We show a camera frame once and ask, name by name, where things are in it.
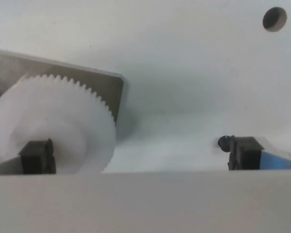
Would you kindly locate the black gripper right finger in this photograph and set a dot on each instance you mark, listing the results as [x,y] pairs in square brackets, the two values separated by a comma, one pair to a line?
[245,157]

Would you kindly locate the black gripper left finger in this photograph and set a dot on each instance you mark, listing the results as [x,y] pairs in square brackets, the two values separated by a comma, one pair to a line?
[36,160]

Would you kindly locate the white large gear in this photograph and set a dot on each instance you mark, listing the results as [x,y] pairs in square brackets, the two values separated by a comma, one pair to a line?
[51,109]

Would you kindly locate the small black screw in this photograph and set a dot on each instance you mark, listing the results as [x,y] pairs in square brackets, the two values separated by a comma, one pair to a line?
[223,143]

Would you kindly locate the white task board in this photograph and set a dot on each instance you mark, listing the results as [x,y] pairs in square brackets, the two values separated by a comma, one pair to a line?
[184,72]

